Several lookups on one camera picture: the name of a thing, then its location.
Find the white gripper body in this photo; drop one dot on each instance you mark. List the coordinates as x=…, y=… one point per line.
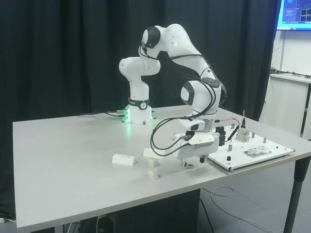
x=196, y=150

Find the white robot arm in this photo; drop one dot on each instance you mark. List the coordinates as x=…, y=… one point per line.
x=136, y=92

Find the long white peg holder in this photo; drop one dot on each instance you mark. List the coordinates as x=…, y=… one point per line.
x=147, y=152
x=124, y=159

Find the metal bolt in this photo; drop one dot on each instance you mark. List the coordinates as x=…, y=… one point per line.
x=189, y=166

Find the small white holder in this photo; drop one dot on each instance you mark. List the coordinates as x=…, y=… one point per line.
x=151, y=162
x=154, y=174

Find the silver D-SUB plug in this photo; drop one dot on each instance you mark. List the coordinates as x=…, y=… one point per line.
x=243, y=136

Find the white small gear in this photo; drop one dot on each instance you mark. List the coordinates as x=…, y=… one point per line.
x=249, y=153

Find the white medium gear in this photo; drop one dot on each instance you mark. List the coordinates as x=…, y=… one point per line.
x=255, y=151

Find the white task board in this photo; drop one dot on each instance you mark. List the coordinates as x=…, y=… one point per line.
x=257, y=160

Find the white large gear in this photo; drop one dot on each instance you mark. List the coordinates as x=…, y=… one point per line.
x=264, y=149

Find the black table leg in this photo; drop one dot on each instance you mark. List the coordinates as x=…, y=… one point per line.
x=297, y=194

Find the white cabinet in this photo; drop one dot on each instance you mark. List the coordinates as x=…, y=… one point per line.
x=286, y=104

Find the black curtain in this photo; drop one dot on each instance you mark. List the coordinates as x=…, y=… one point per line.
x=60, y=53

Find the blue screen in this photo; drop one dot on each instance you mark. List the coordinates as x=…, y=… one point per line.
x=295, y=14

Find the white power strip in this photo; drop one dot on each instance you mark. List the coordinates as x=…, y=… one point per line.
x=2, y=220

